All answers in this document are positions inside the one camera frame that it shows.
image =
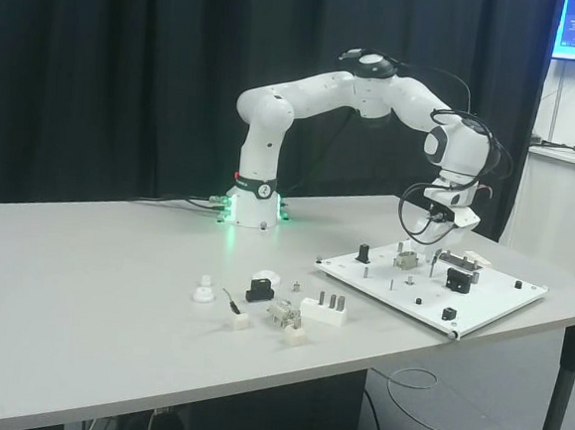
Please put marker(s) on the thin metal square peg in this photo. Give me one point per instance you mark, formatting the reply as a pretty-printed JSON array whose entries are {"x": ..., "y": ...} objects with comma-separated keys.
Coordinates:
[{"x": 432, "y": 268}]

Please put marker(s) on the small white plug holder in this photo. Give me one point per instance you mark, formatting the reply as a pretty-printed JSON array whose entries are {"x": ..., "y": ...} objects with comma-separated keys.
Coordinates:
[
  {"x": 294, "y": 337},
  {"x": 239, "y": 322}
]

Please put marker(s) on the black curtains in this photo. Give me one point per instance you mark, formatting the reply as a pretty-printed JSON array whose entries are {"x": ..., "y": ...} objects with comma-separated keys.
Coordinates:
[{"x": 105, "y": 61}]

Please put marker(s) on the black table leg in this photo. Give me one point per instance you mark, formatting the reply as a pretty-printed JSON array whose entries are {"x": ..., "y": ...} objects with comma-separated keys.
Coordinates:
[{"x": 559, "y": 396}]

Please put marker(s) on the white medium gear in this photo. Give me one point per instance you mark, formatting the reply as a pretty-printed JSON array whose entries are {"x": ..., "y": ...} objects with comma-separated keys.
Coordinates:
[{"x": 204, "y": 295}]

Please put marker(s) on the white cabinet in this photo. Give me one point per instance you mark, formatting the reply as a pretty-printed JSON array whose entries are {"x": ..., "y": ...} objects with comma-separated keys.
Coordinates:
[{"x": 557, "y": 211}]

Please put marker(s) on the white peg holder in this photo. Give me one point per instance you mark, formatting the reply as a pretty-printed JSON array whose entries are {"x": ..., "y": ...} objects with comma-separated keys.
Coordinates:
[{"x": 327, "y": 315}]

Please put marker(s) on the white large gear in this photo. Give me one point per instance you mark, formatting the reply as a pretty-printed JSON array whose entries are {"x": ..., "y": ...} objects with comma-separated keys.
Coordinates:
[{"x": 269, "y": 276}]

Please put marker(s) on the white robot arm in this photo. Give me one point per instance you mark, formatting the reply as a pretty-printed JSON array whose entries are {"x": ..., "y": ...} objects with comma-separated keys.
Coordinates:
[{"x": 263, "y": 138}]

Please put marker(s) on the white task board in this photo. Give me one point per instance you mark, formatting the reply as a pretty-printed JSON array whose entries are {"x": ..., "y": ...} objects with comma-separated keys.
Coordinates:
[{"x": 410, "y": 304}]

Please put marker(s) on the white small gear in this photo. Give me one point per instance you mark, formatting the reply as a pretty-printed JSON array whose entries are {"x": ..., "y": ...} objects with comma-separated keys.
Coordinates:
[{"x": 206, "y": 281}]

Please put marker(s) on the large metal square peg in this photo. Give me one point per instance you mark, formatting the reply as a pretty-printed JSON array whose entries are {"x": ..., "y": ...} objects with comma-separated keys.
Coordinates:
[{"x": 342, "y": 304}]

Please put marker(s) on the small metal bolt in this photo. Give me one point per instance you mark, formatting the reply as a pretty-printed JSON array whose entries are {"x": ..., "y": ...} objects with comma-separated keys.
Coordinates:
[{"x": 296, "y": 287}]

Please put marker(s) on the grey multi-pin waterproof plug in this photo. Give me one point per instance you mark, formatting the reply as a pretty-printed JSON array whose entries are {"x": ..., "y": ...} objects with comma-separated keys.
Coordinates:
[{"x": 284, "y": 313}]

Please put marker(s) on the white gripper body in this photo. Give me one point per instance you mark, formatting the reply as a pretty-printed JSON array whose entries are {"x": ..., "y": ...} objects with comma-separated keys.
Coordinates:
[{"x": 434, "y": 231}]

